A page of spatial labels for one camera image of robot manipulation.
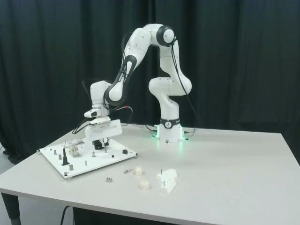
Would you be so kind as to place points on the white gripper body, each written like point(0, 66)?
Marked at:
point(103, 131)

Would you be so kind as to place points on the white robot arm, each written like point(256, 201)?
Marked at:
point(168, 105)

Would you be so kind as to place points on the broad metal square peg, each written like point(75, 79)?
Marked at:
point(71, 167)

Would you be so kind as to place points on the white square peg holder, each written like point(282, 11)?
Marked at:
point(170, 174)

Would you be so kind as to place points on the white round peg holder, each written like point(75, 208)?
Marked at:
point(170, 187)

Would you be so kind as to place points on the black D-SUB plug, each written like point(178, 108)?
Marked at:
point(97, 145)

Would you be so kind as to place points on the white mounting plate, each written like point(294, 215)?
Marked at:
point(100, 122)

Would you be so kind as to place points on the metal BNC plug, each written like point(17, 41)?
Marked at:
point(93, 154)

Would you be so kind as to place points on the black waterproof plug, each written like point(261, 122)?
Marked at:
point(125, 152)

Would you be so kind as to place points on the white task board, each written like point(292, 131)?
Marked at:
point(100, 164)

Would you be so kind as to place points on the metal bolt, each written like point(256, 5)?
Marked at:
point(127, 171)

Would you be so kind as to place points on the metal nut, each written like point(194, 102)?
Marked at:
point(109, 180)

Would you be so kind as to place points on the black USB plug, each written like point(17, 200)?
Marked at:
point(64, 159)

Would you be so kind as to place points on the small white plug holder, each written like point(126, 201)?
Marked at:
point(138, 170)
point(143, 185)

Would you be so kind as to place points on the black box under table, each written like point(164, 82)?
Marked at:
point(105, 220)

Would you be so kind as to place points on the dark grey table leg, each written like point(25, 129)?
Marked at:
point(10, 208)

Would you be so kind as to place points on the black curtain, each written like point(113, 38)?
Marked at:
point(234, 47)

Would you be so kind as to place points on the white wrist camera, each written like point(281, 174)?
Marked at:
point(91, 113)

